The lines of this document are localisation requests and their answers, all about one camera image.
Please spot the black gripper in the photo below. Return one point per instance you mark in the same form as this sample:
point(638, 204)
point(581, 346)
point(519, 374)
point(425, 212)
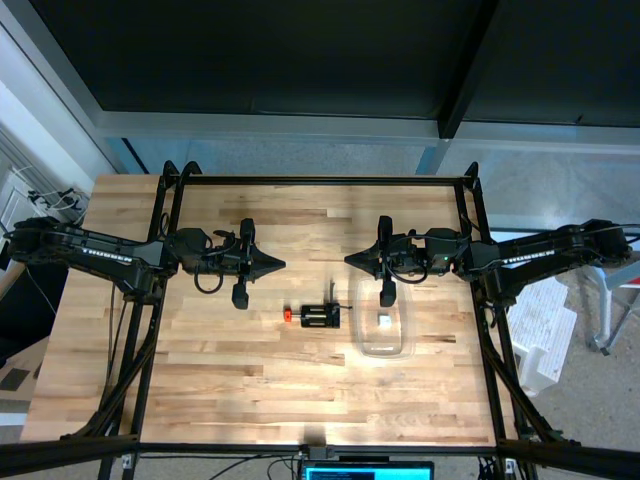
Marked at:
point(407, 257)
point(225, 260)

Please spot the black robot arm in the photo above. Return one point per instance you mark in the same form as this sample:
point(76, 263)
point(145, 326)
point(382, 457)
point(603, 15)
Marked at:
point(107, 255)
point(530, 259)

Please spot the small white block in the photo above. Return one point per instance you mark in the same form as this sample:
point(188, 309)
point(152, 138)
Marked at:
point(384, 319)

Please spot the black vise with orange knob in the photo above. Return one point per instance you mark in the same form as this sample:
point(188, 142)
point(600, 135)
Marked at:
point(320, 317)

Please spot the clear plastic tub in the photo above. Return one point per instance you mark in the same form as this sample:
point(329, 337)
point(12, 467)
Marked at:
point(372, 345)

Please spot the power strip with plugs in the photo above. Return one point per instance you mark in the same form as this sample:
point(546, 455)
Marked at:
point(65, 197)

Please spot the blue laptop screen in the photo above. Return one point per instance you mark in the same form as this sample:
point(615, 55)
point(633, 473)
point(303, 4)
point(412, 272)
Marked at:
point(365, 474)

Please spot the grey metal stand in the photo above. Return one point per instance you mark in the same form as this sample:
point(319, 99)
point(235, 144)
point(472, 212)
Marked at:
point(606, 300)

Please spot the black case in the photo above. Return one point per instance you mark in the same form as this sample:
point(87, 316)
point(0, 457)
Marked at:
point(25, 310)

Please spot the cardboard box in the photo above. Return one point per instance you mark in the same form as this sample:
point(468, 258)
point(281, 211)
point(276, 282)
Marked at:
point(25, 357)

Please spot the black metal frame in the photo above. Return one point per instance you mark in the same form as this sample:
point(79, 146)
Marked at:
point(320, 180)

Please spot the black arched bracket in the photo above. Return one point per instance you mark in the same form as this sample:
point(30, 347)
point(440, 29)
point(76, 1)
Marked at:
point(191, 163)
point(472, 165)
point(169, 163)

